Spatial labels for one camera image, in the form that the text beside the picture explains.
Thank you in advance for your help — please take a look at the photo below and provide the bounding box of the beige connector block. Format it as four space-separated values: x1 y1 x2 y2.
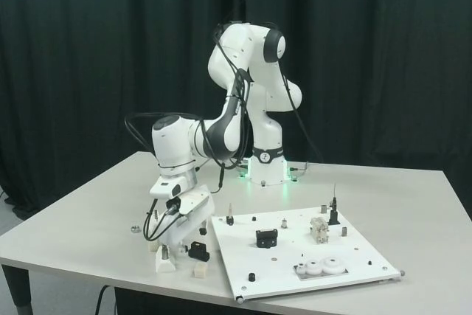
308 217 330 247

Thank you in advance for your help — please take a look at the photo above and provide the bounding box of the grey cable with connector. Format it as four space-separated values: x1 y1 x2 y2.
289 161 310 176

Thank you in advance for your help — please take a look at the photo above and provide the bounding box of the white large gear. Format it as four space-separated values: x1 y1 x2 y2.
319 255 346 277

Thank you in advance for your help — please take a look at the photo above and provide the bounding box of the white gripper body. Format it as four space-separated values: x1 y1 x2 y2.
157 192 216 252

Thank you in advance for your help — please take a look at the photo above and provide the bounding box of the black D-SUB plug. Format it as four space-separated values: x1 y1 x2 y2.
187 241 212 262

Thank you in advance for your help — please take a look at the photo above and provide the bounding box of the dark table leg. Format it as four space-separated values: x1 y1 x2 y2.
1 263 30 315

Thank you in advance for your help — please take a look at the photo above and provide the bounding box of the black waterproof plug with wire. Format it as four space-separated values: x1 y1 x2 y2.
327 183 342 226

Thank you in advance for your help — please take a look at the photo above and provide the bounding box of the white task board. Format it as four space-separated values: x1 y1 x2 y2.
210 202 407 300

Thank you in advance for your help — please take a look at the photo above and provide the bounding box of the white peg holder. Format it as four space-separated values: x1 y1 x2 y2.
154 244 179 274

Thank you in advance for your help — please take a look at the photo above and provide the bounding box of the black curtain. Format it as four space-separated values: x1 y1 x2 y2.
0 0 472 213

